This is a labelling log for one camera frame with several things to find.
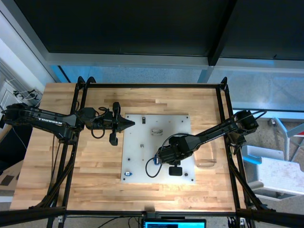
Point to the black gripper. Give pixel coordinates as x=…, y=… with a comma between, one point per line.
x=114, y=123
x=171, y=156

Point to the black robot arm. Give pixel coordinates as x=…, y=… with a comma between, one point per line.
x=47, y=120
x=213, y=131

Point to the blue clamp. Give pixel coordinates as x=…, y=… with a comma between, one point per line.
x=155, y=160

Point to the beige connector housing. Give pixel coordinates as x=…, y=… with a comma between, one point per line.
x=157, y=132

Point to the clear plastic tub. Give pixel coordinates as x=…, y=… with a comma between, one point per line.
x=206, y=164

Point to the white task board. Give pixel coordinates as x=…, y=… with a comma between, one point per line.
x=135, y=166

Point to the blue flanged connector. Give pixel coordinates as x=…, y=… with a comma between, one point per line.
x=127, y=173

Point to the blue laptop screen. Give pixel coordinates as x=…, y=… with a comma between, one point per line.
x=173, y=224

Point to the white metal step stool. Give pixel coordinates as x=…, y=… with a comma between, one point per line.
x=278, y=173

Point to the brown cardboard box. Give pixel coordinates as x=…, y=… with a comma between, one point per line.
x=12, y=173

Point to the black aluminium frame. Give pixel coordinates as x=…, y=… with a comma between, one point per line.
x=152, y=85

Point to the black table-edge camera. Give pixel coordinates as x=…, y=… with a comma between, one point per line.
x=150, y=215

